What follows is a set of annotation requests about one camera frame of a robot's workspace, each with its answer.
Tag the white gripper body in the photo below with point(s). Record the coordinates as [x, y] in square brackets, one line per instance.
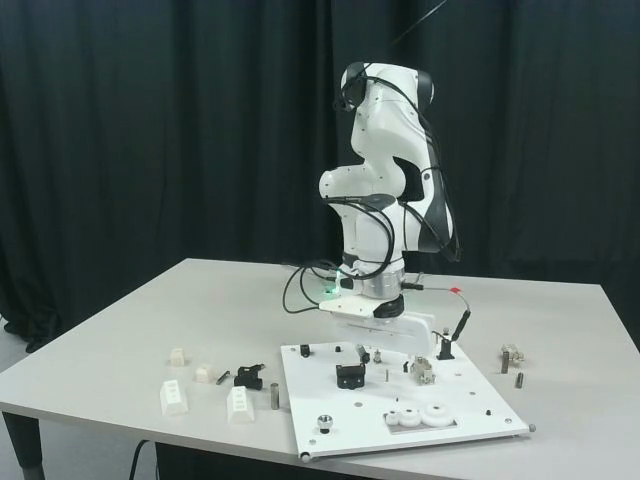
[400, 332]

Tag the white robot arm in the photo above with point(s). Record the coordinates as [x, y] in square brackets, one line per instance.
[380, 150]

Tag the metal round peg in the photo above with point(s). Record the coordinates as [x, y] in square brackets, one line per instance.
[274, 397]

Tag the small dark metal peg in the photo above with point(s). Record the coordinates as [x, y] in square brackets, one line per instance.
[223, 377]
[520, 380]

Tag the metal BNC plug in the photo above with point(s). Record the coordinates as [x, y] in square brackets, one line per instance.
[378, 357]

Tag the black wrist band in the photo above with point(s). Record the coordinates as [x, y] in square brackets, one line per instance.
[391, 307]

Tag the black USB plug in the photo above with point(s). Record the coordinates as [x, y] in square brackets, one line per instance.
[446, 350]

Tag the flat white mounting plate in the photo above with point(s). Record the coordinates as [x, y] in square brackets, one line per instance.
[350, 306]

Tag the white medium gear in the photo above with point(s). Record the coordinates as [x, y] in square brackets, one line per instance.
[411, 418]

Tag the white small gear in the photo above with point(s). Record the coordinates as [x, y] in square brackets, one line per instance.
[394, 418]

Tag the white task board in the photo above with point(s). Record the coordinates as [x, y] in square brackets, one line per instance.
[450, 400]

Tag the black Ethernet plug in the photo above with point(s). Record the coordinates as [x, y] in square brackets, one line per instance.
[305, 351]

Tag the white large gear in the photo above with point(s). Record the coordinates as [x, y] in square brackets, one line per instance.
[436, 415]

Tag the thin black rod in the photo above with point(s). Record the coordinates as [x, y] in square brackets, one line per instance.
[462, 324]

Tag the metal bolt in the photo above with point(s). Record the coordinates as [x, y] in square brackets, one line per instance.
[324, 423]

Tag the beige waterproof plug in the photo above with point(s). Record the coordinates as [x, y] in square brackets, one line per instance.
[515, 351]

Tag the black D-SUB plug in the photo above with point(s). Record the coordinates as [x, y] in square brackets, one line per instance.
[247, 378]

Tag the white holder with holes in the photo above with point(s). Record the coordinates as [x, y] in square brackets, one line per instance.
[174, 398]
[241, 406]

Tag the small white holder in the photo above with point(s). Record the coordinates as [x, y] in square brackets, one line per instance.
[203, 376]
[178, 358]

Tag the black curtain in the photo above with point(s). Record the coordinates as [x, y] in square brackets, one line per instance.
[100, 150]

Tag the black table leg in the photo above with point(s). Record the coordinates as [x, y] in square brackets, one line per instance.
[20, 450]

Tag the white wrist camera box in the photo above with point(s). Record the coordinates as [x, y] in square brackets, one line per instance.
[347, 285]

